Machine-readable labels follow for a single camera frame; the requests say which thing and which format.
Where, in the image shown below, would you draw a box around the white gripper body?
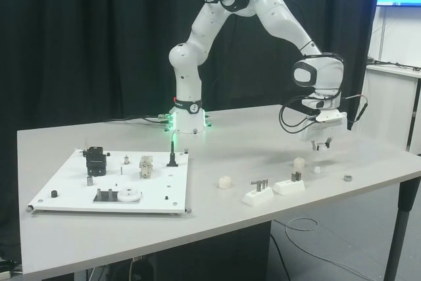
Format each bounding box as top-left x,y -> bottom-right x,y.
299,111 -> 349,144

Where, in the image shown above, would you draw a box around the white large gear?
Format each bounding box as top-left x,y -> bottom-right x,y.
117,187 -> 143,203

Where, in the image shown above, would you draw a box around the white holder with square pegs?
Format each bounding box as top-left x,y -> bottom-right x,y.
272,178 -> 307,196

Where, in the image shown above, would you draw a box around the white cabinet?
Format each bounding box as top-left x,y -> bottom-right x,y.
364,63 -> 421,157

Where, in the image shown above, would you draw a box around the white holder with round pegs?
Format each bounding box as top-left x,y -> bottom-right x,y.
241,187 -> 274,207

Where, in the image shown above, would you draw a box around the dark table leg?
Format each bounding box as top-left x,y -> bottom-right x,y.
384,175 -> 421,281

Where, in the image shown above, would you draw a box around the black D-SUB plug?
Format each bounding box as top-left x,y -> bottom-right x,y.
82,145 -> 110,177

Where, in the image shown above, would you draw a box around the white task board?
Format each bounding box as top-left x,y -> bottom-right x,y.
26,147 -> 195,217

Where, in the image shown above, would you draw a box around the black curtain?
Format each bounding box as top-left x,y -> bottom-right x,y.
0,0 -> 385,203

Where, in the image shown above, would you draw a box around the black looped gripper cable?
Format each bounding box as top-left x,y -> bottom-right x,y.
278,95 -> 318,136

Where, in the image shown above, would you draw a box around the black plug with short cable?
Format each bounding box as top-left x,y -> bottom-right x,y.
166,131 -> 180,168

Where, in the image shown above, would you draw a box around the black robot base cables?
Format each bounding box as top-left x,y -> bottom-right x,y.
111,113 -> 176,124

